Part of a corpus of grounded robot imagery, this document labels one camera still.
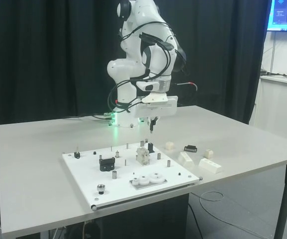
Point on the metal bolt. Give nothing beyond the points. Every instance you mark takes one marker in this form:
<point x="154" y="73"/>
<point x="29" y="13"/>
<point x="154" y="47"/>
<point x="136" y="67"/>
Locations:
<point x="117" y="154"/>

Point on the long white holder with holes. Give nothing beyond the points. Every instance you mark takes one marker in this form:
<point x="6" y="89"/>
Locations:
<point x="210" y="166"/>
<point x="186" y="159"/>

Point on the black USB plug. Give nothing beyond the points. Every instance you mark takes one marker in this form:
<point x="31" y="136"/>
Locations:
<point x="151" y="131"/>

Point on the black Ethernet plug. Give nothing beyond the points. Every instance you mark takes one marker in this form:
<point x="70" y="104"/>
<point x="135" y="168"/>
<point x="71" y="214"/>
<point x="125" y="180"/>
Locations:
<point x="77" y="155"/>

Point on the black curtain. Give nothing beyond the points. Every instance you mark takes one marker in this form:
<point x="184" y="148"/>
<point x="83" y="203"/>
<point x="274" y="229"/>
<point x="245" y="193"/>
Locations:
<point x="46" y="57"/>

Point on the white task board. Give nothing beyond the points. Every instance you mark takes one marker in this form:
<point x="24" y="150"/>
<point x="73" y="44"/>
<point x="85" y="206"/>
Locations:
<point x="123" y="171"/>

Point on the blue screen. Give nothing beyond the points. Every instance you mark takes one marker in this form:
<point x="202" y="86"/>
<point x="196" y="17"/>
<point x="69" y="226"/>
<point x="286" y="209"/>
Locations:
<point x="286" y="15"/>

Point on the small white holder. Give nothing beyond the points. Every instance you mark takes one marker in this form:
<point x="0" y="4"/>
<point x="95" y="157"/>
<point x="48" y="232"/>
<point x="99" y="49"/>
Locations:
<point x="169" y="146"/>
<point x="209" y="153"/>

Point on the black D-SUB plug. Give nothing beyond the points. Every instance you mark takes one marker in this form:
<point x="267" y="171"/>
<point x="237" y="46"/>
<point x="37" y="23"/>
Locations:
<point x="106" y="164"/>

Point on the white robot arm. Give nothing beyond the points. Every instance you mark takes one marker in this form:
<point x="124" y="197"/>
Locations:
<point x="133" y="67"/>

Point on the beige waterproof plug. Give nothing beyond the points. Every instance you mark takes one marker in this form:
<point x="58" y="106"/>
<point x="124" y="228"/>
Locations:
<point x="142" y="156"/>

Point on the white cabinet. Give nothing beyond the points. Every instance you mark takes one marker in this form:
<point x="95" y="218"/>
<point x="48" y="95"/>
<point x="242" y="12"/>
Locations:
<point x="280" y="107"/>

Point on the white small gear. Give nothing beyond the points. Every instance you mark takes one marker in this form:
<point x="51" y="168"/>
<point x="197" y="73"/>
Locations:
<point x="135" y="180"/>

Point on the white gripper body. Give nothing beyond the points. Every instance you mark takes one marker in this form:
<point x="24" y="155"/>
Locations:
<point x="158" y="107"/>

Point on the metal round peg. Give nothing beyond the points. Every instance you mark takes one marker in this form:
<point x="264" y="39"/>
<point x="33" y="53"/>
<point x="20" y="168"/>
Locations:
<point x="114" y="174"/>
<point x="168" y="164"/>

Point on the black plug with metal face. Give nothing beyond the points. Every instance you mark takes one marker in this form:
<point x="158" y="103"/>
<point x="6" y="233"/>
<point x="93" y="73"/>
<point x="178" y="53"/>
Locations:
<point x="190" y="148"/>

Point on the white medium gear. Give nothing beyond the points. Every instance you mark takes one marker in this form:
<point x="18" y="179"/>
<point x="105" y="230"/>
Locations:
<point x="143" y="179"/>

